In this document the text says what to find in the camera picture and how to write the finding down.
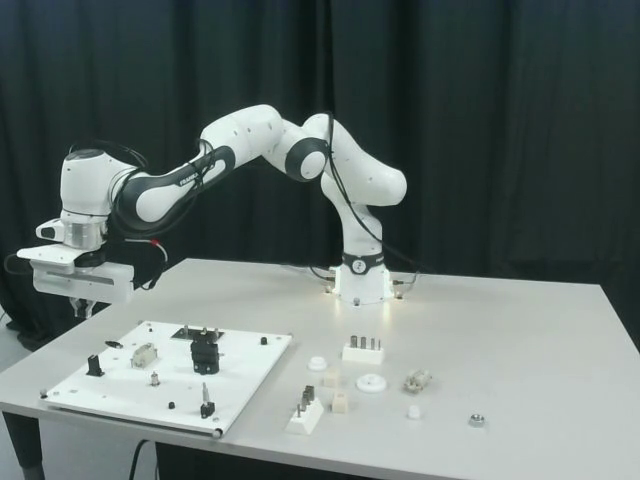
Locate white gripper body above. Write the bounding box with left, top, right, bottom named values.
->
left=31, top=260, right=136, bottom=305

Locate white flat mounting plate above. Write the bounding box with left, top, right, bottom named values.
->
left=16, top=243, right=84, bottom=264

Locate white task board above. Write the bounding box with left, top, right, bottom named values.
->
left=39, top=319, right=294, bottom=441

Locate black D-SUB plug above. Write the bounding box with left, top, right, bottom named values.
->
left=189, top=329, right=222, bottom=376

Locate black under-table cabinet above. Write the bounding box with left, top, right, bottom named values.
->
left=154, top=438, right=351, bottom=480

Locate white square peg holder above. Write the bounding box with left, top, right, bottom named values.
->
left=284, top=399, right=324, bottom=435

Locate white round peg holder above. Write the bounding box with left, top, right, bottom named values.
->
left=342, top=344, right=387, bottom=365

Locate white large gear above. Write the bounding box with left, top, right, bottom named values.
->
left=355, top=373, right=387, bottom=395

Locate black curtain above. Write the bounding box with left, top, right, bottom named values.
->
left=0, top=0, right=640, bottom=351

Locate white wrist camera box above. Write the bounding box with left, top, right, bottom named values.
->
left=34, top=218, right=70, bottom=244

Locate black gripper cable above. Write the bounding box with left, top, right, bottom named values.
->
left=3, top=252, right=36, bottom=282

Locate black floor cable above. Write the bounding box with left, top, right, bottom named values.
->
left=131, top=438, right=157, bottom=480

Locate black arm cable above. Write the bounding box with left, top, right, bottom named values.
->
left=68, top=110, right=387, bottom=261

